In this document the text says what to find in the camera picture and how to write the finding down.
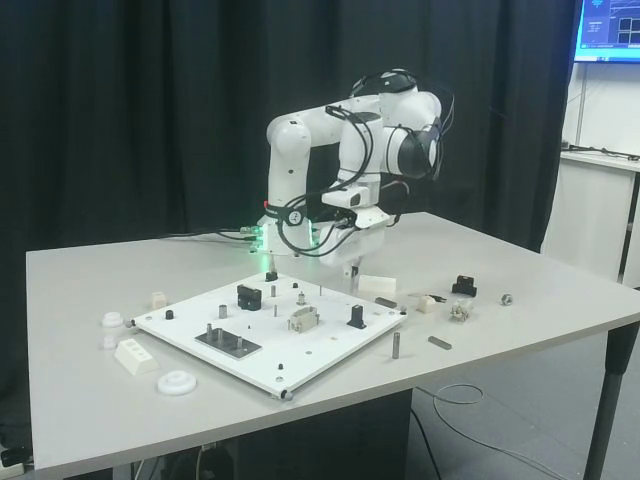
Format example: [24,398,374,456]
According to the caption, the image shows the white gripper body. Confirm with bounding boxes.
[318,223,387,270]

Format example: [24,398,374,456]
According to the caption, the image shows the white peg holder with holes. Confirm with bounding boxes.
[113,338,162,377]

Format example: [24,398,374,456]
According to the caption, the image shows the white block holder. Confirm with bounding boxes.
[358,274,399,294]

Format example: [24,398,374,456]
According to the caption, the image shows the cream Ethernet plug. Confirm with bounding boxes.
[416,293,451,316]

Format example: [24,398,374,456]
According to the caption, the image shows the black D-SUB plug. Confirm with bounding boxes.
[450,274,480,296]

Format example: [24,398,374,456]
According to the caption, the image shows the white task board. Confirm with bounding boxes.
[130,271,411,402]

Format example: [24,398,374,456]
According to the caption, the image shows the black box under table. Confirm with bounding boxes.
[227,387,417,480]

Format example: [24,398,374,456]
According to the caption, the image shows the white large gear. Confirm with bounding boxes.
[156,370,198,397]

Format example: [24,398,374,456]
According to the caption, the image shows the white cabinet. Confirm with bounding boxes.
[541,145,640,290]

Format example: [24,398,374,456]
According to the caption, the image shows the black curtains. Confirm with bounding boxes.
[0,0,586,451]

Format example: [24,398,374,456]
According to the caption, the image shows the dark table leg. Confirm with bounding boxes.
[583,323,630,480]

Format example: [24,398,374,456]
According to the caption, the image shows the blue screen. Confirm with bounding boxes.
[571,0,640,65]

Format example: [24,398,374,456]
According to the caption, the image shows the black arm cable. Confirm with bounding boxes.
[276,105,384,257]

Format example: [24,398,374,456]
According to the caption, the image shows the black base cables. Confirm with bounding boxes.
[162,225,264,249]

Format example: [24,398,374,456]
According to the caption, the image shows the grey floor cable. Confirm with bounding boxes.
[428,383,604,472]

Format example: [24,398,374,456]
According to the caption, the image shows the black cable on cabinet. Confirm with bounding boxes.
[559,142,640,162]

